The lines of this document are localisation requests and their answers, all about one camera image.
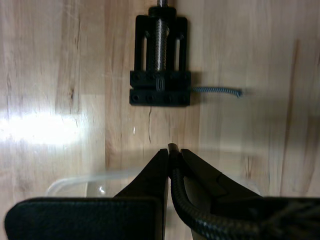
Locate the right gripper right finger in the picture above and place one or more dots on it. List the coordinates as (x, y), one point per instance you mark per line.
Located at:
(225, 192)

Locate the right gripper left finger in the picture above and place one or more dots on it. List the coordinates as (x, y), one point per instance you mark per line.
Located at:
(87, 220)

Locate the clear plastic tub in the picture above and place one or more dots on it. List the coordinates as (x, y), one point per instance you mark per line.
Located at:
(65, 185)

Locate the black vise with red knob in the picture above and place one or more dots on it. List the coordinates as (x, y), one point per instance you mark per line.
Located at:
(140, 97)

